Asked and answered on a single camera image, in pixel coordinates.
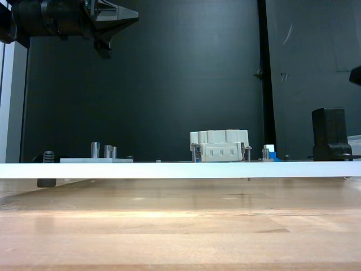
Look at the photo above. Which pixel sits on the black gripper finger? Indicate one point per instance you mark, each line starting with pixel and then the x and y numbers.
pixel 127 14
pixel 112 28

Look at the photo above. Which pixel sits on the black USB socket housing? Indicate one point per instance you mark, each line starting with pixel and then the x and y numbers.
pixel 330 135

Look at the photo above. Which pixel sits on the small blue white connector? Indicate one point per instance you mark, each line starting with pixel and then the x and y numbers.
pixel 273 156

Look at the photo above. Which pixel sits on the beige multi-pin connector housing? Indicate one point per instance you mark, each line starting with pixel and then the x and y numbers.
pixel 220 141

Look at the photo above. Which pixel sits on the small silver clamp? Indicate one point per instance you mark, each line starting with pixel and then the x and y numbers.
pixel 265 154

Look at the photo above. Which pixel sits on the grey metal plate with pegs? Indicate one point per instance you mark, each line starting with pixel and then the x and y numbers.
pixel 84 160

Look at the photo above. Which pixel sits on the black threaded foot screw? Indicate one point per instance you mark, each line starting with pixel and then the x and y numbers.
pixel 48 156

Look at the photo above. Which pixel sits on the white task board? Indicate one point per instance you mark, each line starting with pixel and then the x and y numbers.
pixel 180 170

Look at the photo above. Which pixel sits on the blue connector mount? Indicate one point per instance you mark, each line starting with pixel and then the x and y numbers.
pixel 198 158

